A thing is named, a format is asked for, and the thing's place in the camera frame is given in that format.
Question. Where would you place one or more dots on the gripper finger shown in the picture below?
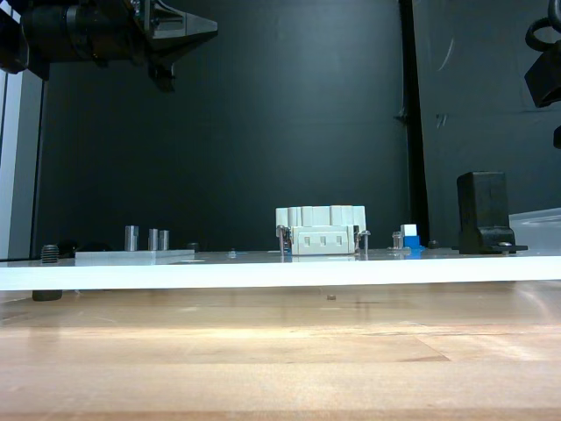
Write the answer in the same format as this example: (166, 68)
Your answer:
(164, 66)
(199, 27)

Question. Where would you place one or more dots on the medium metal bar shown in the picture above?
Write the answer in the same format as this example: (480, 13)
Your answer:
(153, 240)

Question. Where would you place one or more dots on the thick tall metal bar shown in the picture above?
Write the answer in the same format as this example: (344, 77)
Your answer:
(131, 239)

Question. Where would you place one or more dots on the aluminium bar holder plate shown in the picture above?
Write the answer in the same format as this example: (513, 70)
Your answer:
(130, 256)

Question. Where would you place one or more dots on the white taskboard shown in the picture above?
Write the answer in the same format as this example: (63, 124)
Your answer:
(280, 272)

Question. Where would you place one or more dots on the tall black clamp block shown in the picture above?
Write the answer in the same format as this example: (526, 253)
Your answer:
(481, 210)

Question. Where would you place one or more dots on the clear plastic tub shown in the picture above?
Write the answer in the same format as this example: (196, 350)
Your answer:
(539, 228)

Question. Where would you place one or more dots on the blue and white connector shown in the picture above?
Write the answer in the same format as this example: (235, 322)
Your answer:
(411, 243)

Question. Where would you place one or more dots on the white connector housing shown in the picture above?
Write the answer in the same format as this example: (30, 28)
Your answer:
(319, 216)

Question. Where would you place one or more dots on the short silver screw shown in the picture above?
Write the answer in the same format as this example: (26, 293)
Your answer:
(397, 240)

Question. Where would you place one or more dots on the black threaded set screw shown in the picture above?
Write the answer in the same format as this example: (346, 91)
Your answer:
(50, 254)

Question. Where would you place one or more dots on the beige three-window connector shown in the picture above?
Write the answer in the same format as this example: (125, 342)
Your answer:
(322, 241)

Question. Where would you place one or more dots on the black rubber board foot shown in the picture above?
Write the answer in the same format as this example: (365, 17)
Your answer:
(47, 295)

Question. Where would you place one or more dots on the black frame post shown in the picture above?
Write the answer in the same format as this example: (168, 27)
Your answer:
(416, 175)

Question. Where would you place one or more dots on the grey frame upright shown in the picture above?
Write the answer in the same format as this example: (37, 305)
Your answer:
(15, 175)

